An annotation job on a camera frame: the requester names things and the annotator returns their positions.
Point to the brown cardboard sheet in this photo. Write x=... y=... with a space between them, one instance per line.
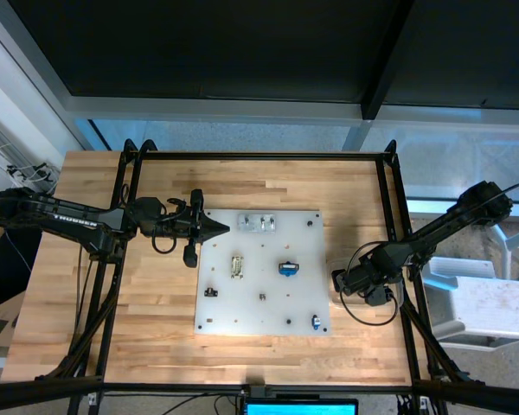
x=8 y=311

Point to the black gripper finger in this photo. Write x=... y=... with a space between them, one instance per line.
x=212 y=224
x=211 y=233

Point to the small black clamp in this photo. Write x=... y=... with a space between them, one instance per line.
x=210 y=292

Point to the clear plastic tub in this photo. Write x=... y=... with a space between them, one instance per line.
x=334 y=263

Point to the white plastic board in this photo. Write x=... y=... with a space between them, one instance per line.
x=251 y=311

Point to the black room column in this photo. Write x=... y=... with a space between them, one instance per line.
x=385 y=65

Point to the black metal frame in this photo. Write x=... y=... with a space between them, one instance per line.
x=259 y=156

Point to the silver aluminium bar block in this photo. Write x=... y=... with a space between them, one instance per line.
x=254 y=228

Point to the silver frame bracket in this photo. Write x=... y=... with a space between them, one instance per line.
x=91 y=398
x=424 y=402

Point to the grey metal chair frame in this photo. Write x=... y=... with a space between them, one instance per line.
x=504 y=242

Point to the blue and black connector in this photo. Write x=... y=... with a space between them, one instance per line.
x=288 y=270

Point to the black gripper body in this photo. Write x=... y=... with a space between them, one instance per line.
x=195 y=225
x=363 y=287

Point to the small black table camera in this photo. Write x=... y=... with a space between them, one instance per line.
x=258 y=391

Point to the grey rectangular connector housing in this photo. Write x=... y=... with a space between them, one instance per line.
x=238 y=266

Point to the screen with blue edge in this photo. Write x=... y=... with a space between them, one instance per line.
x=298 y=408

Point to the small blue connector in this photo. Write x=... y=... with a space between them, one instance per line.
x=315 y=322

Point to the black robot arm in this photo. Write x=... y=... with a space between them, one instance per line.
x=73 y=220
x=437 y=229

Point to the white plastic stool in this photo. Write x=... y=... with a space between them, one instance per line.
x=493 y=302

